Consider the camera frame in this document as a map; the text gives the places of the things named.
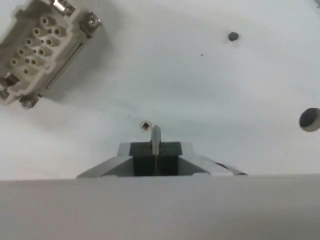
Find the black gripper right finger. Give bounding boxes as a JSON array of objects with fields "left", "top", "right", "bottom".
[{"left": 157, "top": 141, "right": 248, "bottom": 178}]

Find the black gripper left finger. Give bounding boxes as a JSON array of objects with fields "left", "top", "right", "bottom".
[{"left": 76, "top": 141, "right": 156, "bottom": 179}]

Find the metal square peg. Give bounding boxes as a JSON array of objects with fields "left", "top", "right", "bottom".
[{"left": 149, "top": 124, "right": 163, "bottom": 176}]

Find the white task board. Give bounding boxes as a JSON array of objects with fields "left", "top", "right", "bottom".
[{"left": 0, "top": 0, "right": 320, "bottom": 181}]

